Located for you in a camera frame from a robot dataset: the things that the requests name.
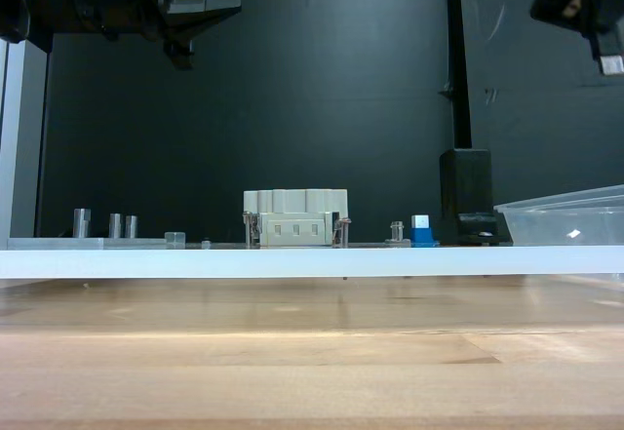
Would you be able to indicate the tall metal hex post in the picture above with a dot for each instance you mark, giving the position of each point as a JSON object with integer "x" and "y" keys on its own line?
{"x": 81, "y": 222}

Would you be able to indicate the beige multi-pin connector housing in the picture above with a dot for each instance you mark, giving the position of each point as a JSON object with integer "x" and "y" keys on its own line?
{"x": 295, "y": 206}

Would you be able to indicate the clear plastic tub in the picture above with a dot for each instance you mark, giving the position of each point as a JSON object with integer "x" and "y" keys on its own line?
{"x": 560, "y": 225}

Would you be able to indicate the aluminium base plate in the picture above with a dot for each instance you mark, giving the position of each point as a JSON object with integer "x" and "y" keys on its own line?
{"x": 53, "y": 243}

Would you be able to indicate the black USB connector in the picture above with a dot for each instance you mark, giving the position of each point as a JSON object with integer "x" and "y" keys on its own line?
{"x": 612, "y": 64}

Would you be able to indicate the short metal cylinder post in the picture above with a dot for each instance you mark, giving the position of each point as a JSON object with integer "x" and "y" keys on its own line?
{"x": 115, "y": 225}
{"x": 131, "y": 227}

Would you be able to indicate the grey upright pillar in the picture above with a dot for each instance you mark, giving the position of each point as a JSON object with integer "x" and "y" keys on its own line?
{"x": 24, "y": 157}

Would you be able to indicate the white plug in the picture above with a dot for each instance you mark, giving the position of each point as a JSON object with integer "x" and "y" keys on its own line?
{"x": 420, "y": 221}

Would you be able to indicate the white board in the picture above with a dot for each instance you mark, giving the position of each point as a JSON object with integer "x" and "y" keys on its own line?
{"x": 292, "y": 261}

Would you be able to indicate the black upright post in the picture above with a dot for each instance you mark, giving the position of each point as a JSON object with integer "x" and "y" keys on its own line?
{"x": 460, "y": 59}

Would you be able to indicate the metal housing clamp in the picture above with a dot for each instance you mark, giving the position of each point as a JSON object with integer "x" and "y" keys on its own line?
{"x": 250, "y": 230}
{"x": 342, "y": 232}

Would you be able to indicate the blue socket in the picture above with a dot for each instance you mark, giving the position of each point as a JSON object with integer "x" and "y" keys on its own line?
{"x": 423, "y": 237}

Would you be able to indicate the small metal threaded socket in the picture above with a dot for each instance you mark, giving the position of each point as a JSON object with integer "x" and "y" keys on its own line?
{"x": 397, "y": 232}

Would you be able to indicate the small clear plastic cube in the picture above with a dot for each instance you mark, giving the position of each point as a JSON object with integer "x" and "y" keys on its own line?
{"x": 175, "y": 240}

